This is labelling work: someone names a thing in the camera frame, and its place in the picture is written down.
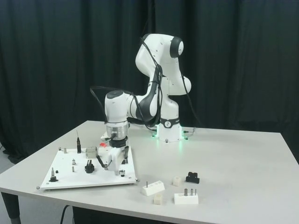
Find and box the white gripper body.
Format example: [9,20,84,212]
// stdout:
[97,148,127,175]

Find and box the black D-SUB plug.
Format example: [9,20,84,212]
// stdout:
[185,171,201,185]

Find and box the thin black rod red tag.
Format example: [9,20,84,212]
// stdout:
[96,142,108,169]

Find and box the white square-hole peg holder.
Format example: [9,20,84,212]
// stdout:
[141,180,166,196]

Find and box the white task board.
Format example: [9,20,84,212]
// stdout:
[39,146,138,191]

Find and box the black cabinet under table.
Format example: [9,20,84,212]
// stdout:
[72,205,169,224]

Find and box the grey USB plug black base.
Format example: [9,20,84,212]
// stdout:
[48,167,58,183]

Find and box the white round-hole peg holder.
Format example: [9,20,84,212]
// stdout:
[174,190,199,205]

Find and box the black table leg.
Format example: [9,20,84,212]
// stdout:
[1,192,19,224]

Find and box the black curtain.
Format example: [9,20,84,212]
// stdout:
[0,0,299,159]

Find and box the tall black plug with wire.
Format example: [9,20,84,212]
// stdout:
[76,130,82,154]

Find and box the black cable under table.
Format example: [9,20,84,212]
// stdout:
[61,204,74,224]

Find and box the black base cable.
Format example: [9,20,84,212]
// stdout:
[181,70,204,136]

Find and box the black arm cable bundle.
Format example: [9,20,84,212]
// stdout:
[90,35,164,129]

